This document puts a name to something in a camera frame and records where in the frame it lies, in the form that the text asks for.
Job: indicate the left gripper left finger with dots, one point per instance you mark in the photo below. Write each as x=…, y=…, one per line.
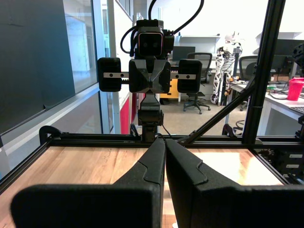
x=95, y=204

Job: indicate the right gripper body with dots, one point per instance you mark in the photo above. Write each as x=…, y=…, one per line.
x=110, y=66

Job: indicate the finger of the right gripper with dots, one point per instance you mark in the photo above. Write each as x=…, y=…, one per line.
x=162, y=78
x=139, y=78

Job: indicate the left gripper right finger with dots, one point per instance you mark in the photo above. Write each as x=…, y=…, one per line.
x=225, y=206

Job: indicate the yellow cabinet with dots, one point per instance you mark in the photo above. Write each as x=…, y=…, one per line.
x=174, y=90

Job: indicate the dark computer monitor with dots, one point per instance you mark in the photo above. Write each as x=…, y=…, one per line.
x=187, y=53
x=285, y=54

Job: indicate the red cabinet panel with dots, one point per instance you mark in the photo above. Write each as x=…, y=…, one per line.
x=124, y=116

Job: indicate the black office chair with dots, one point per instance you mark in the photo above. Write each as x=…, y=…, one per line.
x=207, y=71
x=247, y=69

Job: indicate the white lattice humanoid figure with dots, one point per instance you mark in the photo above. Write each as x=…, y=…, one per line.
x=219, y=78

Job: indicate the black electronics box white labels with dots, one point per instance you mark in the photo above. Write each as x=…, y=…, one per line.
x=280, y=161

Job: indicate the white desk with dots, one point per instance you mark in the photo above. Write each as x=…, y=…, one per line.
x=285, y=107

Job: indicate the black keyboard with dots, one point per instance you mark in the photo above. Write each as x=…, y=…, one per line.
x=298, y=110

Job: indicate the red plastic cup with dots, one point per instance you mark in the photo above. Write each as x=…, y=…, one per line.
x=295, y=90

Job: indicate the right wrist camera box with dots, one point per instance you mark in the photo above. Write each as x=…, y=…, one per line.
x=150, y=42

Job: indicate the black rounded frame bracket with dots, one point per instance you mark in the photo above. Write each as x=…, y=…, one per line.
x=226, y=129
x=44, y=133

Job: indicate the black metal frame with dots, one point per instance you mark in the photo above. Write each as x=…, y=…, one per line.
x=263, y=71

